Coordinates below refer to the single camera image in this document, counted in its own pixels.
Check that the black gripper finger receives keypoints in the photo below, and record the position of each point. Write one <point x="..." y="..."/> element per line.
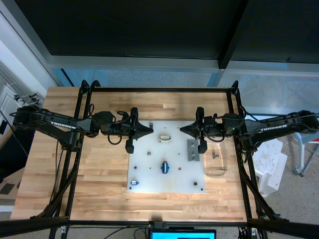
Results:
<point x="190" y="133"/>
<point x="143" y="127"/>
<point x="190" y="127"/>
<point x="143" y="133"/>

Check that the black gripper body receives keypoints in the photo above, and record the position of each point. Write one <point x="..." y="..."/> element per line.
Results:
<point x="203" y="147"/>
<point x="132" y="147"/>

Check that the grey metal cylinder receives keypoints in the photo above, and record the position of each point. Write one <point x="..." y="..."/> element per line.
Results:
<point x="214" y="155"/>

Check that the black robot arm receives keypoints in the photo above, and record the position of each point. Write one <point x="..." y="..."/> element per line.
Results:
<point x="62" y="124"/>
<point x="271" y="129"/>

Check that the grey metal block with holes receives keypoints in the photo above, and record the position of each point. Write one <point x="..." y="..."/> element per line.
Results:
<point x="192" y="154"/>

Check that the white multi-pin connector housing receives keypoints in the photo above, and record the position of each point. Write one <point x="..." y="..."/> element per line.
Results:
<point x="165" y="138"/>

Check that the clear plastic tub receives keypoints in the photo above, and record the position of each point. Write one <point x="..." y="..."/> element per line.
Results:
<point x="221" y="164"/>

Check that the white task board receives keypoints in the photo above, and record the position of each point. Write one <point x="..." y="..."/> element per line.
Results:
<point x="169" y="184"/>

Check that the white step stool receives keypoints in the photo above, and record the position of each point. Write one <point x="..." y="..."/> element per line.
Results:
<point x="269" y="159"/>

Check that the screen with blue edge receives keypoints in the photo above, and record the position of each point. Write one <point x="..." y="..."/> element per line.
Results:
<point x="182" y="235"/>

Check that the brown cardboard box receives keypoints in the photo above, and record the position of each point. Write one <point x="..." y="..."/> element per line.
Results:
<point x="15" y="176"/>

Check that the black foam pad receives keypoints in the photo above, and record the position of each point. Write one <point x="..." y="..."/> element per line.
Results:
<point x="6" y="189"/>

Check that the blue flanged socket mount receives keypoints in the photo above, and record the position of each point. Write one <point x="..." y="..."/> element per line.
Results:
<point x="130" y="183"/>

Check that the blue D-sub connector mount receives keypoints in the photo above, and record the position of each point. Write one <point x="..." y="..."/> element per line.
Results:
<point x="161" y="169"/>

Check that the black aluminium frame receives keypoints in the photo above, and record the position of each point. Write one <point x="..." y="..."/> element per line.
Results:
<point x="149" y="88"/>

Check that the black camera block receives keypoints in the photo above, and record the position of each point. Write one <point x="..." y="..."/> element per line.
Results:
<point x="158" y="222"/>

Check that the grey metal chair frame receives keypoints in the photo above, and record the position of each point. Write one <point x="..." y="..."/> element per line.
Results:
<point x="300" y="154"/>

